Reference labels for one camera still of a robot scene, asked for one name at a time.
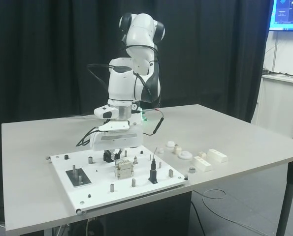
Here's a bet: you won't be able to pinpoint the white cabinet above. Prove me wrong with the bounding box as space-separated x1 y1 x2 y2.
251 73 293 143

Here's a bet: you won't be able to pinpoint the black table leg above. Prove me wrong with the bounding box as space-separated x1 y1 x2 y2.
276 162 293 236

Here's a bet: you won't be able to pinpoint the long white peg holder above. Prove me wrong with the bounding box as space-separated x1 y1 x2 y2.
206 148 228 163
191 156 213 172

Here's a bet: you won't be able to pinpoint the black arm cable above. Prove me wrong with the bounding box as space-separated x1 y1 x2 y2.
76 43 163 148

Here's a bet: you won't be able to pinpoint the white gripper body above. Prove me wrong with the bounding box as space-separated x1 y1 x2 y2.
90 130 144 151

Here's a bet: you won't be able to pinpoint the white task board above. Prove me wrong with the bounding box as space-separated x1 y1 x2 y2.
45 145 191 214

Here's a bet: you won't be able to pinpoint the grey floor cable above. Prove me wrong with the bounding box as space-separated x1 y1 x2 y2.
200 188 285 236

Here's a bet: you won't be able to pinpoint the beige waterproof plug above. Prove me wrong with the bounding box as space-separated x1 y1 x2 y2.
114 161 134 178

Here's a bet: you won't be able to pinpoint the thin black cable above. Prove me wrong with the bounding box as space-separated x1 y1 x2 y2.
262 69 293 80

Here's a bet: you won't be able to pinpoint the black curtains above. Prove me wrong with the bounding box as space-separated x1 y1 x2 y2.
0 0 272 224

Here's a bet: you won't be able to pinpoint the blue screen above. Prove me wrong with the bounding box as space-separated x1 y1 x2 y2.
269 0 293 32

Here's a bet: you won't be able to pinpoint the black D-SUB plug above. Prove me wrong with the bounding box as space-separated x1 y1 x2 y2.
102 150 114 163

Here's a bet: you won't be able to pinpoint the black USB plug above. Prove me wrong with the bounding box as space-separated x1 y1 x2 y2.
148 147 160 185

